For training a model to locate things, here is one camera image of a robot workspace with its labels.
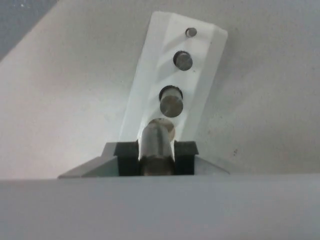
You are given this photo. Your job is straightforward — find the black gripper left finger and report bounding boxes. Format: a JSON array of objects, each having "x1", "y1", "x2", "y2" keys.
[{"x1": 57, "y1": 141, "x2": 140, "y2": 179}]

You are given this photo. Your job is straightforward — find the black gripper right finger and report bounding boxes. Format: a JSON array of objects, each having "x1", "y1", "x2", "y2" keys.
[{"x1": 173, "y1": 141, "x2": 231, "y2": 176}]

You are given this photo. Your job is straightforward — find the thick metal round peg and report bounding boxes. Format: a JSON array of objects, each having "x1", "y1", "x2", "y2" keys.
[{"x1": 136, "y1": 119, "x2": 176, "y2": 177}]

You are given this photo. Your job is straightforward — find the large metal round peg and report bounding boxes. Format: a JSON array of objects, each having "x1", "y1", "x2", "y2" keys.
[{"x1": 158, "y1": 85, "x2": 184, "y2": 118}]

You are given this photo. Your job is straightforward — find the white peg holder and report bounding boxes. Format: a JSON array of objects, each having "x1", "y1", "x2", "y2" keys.
[{"x1": 116, "y1": 10, "x2": 229, "y2": 157}]

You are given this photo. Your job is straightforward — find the medium metal round peg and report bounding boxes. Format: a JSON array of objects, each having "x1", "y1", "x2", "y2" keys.
[{"x1": 172, "y1": 50, "x2": 194, "y2": 72}]

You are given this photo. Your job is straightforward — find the small metal round peg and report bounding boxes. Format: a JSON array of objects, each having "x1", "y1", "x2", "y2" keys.
[{"x1": 185, "y1": 26, "x2": 198, "y2": 39}]

